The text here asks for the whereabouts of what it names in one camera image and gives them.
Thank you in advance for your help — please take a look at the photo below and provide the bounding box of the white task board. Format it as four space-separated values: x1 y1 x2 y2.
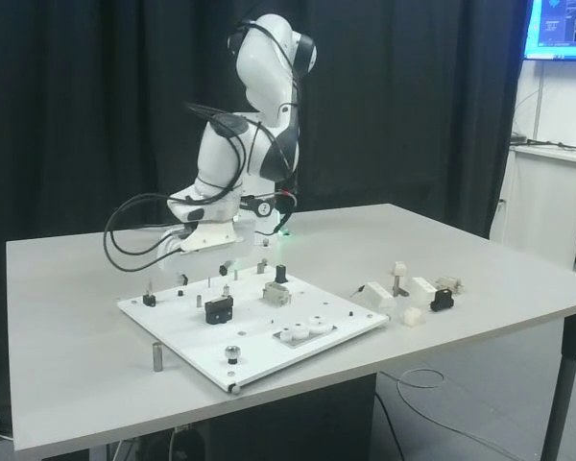
116 268 391 396

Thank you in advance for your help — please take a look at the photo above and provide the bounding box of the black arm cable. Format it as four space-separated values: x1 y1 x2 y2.
184 18 302 227

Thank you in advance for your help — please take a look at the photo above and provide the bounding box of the thin black rod with wire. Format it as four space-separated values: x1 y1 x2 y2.
271 189 297 237

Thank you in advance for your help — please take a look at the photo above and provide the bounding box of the black table leg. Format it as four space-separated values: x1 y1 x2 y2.
540 306 576 461

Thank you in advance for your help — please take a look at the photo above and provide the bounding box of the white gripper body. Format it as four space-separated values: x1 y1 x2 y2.
156 217 262 279

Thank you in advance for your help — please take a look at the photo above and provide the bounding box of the grey rectangular connector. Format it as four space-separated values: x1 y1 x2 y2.
260 281 292 305
435 274 465 294

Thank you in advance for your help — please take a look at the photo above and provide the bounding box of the white large gear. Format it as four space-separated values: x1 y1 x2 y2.
306 314 333 336

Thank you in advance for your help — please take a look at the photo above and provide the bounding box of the long white holder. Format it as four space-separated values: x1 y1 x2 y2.
363 279 397 313

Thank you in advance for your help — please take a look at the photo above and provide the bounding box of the white metal post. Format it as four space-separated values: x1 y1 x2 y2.
532 60 544 145

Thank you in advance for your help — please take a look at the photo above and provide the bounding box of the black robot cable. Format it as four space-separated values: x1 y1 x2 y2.
103 191 193 274
109 218 193 268

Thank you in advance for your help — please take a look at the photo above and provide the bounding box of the black curtain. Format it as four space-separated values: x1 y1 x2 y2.
0 0 541 428

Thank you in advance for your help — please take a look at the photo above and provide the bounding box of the black D-SUB plug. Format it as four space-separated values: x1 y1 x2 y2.
430 286 456 313
203 297 234 325

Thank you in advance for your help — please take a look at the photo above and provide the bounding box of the blue screen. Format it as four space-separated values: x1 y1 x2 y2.
522 0 576 62

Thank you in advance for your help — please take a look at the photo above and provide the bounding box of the white cabinet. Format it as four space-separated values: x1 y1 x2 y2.
488 141 576 279

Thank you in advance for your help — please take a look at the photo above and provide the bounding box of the white block holder with holes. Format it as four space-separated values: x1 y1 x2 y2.
411 276 439 301

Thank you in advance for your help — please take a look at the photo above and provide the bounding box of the grey floor cable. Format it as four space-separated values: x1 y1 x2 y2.
377 367 551 455

